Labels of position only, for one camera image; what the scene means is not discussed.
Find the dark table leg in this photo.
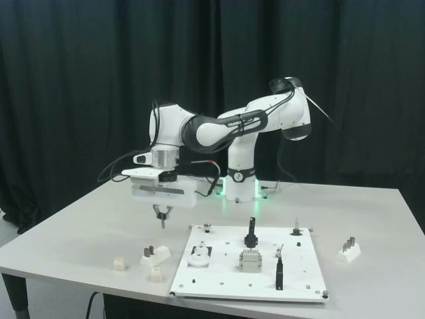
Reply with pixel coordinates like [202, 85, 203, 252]
[1, 272, 30, 319]

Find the robot base cable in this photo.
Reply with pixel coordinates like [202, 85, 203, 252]
[260, 181, 284, 200]

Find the black plug with short cable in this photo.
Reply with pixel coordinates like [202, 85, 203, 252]
[274, 243, 286, 291]

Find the white task board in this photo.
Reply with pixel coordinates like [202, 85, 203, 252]
[169, 224, 329, 298]

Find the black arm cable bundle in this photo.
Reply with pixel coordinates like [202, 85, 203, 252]
[151, 76, 301, 154]

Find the white cable tie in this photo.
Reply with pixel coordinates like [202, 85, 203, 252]
[299, 85, 337, 126]

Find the black camera cable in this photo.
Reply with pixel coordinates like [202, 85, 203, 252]
[96, 154, 137, 183]

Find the grey rectangular waterproof plug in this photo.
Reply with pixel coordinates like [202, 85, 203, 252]
[238, 249, 262, 274]

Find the flat white mounting plate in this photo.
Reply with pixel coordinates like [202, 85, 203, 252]
[120, 167, 162, 182]

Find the thin black rod red tag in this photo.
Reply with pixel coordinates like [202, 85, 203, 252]
[177, 158, 217, 167]

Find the white large gear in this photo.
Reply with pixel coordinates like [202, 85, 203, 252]
[189, 253, 211, 268]

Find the black curtain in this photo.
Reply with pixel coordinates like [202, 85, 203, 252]
[0, 0, 425, 235]

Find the white square peg holder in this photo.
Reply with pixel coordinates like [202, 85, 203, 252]
[139, 245, 172, 267]

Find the white camera box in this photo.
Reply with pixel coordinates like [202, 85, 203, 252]
[132, 153, 155, 165]

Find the white round peg holder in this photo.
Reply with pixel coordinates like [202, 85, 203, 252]
[334, 243, 363, 265]

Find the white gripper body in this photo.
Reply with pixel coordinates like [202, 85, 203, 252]
[129, 177, 198, 209]

